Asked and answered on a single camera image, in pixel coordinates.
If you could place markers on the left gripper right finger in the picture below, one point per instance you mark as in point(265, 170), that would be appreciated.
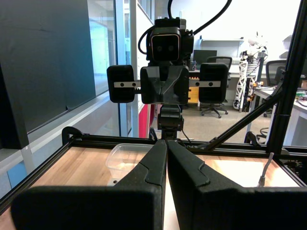
point(227, 208)

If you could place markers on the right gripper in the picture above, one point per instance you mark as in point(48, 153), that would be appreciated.
point(213, 83)

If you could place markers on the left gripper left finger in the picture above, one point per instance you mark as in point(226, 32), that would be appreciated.
point(96, 208)

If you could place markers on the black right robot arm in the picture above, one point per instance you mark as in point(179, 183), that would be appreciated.
point(170, 119)

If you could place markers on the yellow drawer cabinet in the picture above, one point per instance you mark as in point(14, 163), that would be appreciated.
point(194, 95)

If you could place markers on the red panel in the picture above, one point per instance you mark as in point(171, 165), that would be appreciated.
point(144, 119)

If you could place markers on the black office chair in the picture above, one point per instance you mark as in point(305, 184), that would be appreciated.
point(272, 72)
point(213, 110)

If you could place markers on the black monitor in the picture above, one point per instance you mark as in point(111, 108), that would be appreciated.
point(204, 56)

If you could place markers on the clear plastic tub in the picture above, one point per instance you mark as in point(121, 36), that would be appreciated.
point(124, 155)

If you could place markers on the white lattice robot structure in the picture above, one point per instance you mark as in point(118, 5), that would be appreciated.
point(242, 69)

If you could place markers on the white desk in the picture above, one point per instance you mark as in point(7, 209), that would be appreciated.
point(299, 124)

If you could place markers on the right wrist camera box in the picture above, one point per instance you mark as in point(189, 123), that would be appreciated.
point(165, 45)

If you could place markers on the black aluminium frame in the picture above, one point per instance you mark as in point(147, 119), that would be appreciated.
point(100, 141)

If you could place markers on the white wall shelf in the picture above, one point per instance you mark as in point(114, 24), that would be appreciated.
point(223, 42)

